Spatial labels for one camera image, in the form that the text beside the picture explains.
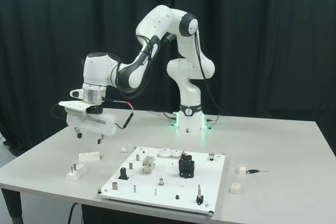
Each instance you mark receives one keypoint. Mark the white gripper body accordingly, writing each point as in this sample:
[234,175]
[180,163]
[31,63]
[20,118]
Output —
[92,124]

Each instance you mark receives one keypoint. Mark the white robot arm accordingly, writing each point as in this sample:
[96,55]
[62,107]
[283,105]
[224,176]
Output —
[183,90]

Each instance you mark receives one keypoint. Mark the white peg holder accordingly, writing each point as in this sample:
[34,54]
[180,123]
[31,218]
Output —
[89,157]
[76,175]

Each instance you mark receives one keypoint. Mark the large metal square peg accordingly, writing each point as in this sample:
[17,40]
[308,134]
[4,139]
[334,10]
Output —
[114,186]

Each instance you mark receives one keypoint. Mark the flat white mounting plate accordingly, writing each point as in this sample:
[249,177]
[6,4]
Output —
[73,104]

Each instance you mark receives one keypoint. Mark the black upright connector block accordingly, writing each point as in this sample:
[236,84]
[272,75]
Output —
[123,175]

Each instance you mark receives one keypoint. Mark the white large gear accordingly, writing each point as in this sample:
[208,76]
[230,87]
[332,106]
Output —
[164,153]

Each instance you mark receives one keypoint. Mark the small metal barrel plug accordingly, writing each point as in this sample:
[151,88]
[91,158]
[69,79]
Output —
[160,181]

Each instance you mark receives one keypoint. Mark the white medium gear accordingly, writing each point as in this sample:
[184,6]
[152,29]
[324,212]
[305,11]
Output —
[175,154]

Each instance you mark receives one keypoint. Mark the white task board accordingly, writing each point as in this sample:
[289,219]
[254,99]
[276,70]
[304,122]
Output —
[147,203]

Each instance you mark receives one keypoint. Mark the black under-table cabinet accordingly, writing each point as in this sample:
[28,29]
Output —
[131,216]

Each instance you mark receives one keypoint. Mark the black D-SUB plug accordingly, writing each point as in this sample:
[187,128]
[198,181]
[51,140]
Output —
[186,169]

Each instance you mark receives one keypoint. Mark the dark table leg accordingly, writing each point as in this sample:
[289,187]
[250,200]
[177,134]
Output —
[11,205]

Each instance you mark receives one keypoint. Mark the black curtain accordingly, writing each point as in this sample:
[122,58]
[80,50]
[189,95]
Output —
[39,24]

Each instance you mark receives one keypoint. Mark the black block with metal shaft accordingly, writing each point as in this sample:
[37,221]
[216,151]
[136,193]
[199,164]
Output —
[199,198]

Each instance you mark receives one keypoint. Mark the small white plug holder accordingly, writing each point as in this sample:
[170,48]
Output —
[240,169]
[235,188]

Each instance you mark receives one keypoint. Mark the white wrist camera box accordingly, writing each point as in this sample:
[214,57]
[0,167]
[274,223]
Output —
[76,94]

